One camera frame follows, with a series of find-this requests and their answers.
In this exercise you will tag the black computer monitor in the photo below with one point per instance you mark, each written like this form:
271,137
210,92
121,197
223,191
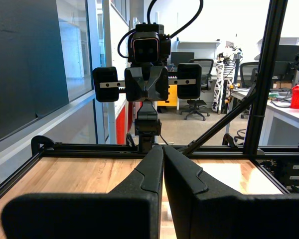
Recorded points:
284,57
184,58

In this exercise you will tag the white partition with red base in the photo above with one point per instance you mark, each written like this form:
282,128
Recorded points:
114,37

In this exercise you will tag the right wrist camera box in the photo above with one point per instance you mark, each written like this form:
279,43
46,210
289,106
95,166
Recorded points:
145,47

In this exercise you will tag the black aluminium table frame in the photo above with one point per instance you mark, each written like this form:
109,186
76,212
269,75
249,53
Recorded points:
264,74

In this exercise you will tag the yellow drawer cabinet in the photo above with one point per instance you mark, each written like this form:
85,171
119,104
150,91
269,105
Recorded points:
172,99

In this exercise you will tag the white lattice stand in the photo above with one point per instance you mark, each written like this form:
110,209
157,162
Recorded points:
220,82

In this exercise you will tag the black box with white labels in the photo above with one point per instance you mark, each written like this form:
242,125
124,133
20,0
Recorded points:
284,171

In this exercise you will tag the white desk with hutch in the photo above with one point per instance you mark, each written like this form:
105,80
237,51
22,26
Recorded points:
199,47

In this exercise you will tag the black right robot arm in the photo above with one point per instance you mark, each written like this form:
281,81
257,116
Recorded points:
148,127

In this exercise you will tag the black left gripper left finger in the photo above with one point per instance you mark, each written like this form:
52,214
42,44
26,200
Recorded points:
77,219

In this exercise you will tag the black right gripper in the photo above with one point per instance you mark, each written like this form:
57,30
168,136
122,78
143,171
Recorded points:
105,74

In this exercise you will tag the white work desk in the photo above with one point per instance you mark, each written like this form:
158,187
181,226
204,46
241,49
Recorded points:
289,115

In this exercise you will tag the black mesh office chair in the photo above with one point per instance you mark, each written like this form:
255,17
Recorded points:
207,69
248,74

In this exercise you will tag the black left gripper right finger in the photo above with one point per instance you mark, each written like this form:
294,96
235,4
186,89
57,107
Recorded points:
239,219

